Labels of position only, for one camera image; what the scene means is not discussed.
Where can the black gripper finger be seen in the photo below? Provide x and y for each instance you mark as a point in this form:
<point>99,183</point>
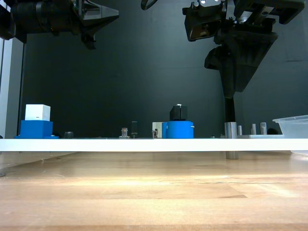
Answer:
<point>250,53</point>
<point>227,77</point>
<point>101,23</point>
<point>108,12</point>

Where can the silver metal cylinder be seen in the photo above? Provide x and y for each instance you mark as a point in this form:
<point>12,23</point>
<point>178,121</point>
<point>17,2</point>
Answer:
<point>231,130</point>

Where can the white taskboard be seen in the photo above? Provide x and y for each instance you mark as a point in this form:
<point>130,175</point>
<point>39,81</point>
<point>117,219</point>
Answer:
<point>154,144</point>

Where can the thin metal peg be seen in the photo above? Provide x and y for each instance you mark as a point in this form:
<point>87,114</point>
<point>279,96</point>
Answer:
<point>240,130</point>

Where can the medium metal peg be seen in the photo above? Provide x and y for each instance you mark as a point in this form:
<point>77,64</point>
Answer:
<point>253,130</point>

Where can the black plug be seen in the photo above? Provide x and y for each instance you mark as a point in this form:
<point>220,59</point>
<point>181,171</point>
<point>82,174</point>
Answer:
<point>179,112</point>

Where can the thick metal peg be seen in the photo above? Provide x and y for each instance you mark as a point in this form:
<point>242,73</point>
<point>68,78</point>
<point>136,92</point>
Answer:
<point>263,128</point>

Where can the blue round socket holder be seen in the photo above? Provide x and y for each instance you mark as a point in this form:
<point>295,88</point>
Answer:
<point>179,130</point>

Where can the clear plastic tub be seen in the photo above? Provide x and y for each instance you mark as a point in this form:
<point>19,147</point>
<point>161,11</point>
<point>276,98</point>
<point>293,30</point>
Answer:
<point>296,127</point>

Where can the white rectangular connector housing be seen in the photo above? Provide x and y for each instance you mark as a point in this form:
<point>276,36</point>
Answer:
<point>157,127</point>

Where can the white cube block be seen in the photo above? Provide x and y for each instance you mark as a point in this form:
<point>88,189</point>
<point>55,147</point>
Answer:
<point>38,112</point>

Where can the small black connector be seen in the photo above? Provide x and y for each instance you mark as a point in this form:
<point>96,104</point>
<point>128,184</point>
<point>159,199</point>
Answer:
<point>134,128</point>

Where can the black round knob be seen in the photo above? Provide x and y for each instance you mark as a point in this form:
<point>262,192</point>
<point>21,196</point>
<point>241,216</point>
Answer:
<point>69,134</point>

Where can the blue square base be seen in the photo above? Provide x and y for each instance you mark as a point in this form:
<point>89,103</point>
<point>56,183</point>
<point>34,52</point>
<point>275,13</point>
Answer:
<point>36,129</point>

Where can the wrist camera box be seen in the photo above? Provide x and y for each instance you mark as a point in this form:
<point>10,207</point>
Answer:
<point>204,30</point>

